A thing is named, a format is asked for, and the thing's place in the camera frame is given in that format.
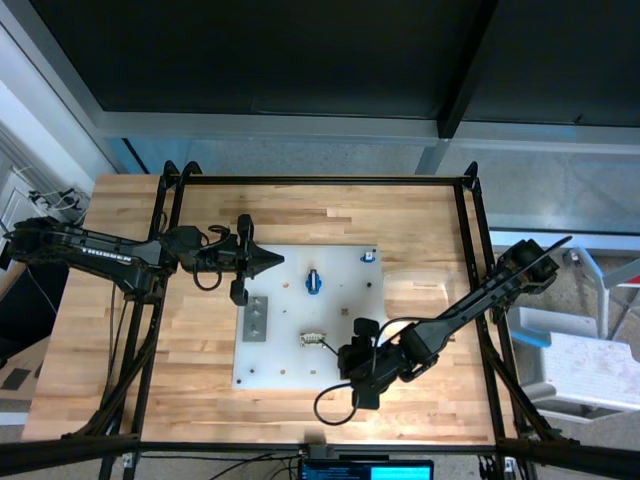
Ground cardboard box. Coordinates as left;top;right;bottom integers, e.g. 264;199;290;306
0;335;51;401

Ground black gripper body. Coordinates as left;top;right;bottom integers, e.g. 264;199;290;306
351;318;406;410
219;213;257;307

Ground white board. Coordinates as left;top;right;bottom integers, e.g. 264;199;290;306
231;243;391;390

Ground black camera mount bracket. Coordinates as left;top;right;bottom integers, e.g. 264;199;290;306
305;435;334;459

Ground white step stool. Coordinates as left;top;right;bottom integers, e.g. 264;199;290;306
519;304;640;424

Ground screen with blue edge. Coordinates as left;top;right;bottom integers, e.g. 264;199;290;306
298;458;435;480

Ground black metal frame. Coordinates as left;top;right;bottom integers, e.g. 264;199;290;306
0;159;640;480

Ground clear plastic tub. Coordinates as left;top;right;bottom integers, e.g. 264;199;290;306
383;267;451;329

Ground white plugs with cables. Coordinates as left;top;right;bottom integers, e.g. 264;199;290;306
27;188;86;211

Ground grey metal plate with screws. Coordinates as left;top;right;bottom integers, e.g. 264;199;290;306
241;295;269;342

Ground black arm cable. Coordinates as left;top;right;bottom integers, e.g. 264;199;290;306
313;382;362;427
192;267;225;292

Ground white metal chair frame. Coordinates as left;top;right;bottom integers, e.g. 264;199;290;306
569;247;640;341

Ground blue clamp with silver bar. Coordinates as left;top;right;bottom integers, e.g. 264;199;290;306
302;268;324;296

